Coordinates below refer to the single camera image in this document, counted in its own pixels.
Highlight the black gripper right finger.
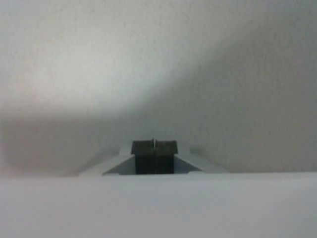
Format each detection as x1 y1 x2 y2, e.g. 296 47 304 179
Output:
154 139 226 176

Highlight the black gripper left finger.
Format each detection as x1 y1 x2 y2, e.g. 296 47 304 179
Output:
79 139 156 177

